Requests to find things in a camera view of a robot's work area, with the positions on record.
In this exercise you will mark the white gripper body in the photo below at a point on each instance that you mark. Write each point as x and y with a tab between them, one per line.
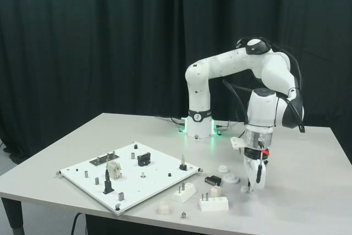
250	169

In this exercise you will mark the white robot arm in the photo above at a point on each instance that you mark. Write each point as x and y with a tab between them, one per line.
225	64

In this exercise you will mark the white small gear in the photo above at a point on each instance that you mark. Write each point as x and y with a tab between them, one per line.
243	190

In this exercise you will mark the thin black rod red tag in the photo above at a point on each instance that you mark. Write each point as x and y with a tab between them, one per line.
258	173

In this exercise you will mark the white large gear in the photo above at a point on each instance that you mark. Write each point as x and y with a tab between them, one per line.
230	178

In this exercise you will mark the white medium gear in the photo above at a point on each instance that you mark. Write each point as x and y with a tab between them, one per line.
222	169

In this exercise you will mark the flat white mounting plate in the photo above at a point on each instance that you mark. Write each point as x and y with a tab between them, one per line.
237	142

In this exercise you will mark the cream round-topped holder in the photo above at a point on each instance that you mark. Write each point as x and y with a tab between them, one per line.
215	191

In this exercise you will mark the black D-SUB plug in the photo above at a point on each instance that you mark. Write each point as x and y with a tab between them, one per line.
212	181

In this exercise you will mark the white long peg holder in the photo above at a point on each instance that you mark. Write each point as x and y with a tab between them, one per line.
215	204

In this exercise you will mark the white sloped peg holder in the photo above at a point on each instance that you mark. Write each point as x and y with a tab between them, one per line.
185	194

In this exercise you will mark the metal BNC plug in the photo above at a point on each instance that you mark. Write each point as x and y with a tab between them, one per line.
182	160

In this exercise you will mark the cream stepped holder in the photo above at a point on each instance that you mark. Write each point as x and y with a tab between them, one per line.
164	208

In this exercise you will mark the white task board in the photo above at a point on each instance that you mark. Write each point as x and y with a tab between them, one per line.
154	180

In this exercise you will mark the tall black plug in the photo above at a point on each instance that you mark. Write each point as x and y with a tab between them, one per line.
107	184

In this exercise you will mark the black curtain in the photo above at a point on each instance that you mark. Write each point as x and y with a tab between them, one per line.
82	39

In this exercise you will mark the black table leg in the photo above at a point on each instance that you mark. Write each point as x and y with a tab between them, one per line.
12	215

